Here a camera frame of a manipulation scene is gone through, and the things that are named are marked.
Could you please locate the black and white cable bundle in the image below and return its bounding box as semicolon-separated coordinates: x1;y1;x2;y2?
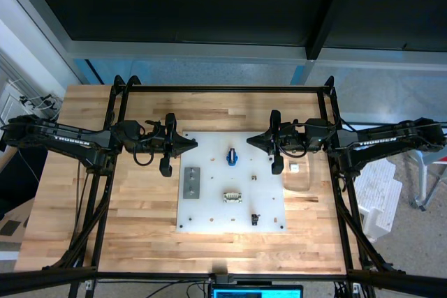
17;92;60;112

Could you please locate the beige multi-pin connector housing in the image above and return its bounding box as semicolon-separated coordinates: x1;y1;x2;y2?
223;191;244;204

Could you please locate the black looping cable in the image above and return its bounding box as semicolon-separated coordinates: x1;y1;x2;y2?
277;142;309;158
133;149;155;167

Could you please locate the black vertical post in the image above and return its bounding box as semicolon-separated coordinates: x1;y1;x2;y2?
305;0;350;61

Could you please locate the blue connector mount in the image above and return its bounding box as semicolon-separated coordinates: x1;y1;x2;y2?
225;147;240;166

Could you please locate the black table frame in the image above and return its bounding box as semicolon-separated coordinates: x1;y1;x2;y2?
0;74;447;298

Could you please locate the cardboard box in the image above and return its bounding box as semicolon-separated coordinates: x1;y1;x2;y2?
0;195;36;243

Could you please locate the chair with metal legs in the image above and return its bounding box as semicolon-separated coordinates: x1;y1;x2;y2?
407;146;447;212

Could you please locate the laptop screen with blue edge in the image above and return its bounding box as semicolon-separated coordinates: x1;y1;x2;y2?
208;284;305;298

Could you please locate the grey metal plate with pegs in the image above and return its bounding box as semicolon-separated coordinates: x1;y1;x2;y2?
184;166;201;200

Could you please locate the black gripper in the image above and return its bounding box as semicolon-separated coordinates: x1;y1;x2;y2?
159;112;199;178
247;110;291;176

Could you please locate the white task board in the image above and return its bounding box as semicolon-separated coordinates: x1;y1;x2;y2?
175;130;288;234

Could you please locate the black table-level camera box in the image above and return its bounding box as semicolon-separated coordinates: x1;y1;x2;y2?
213;267;234;284

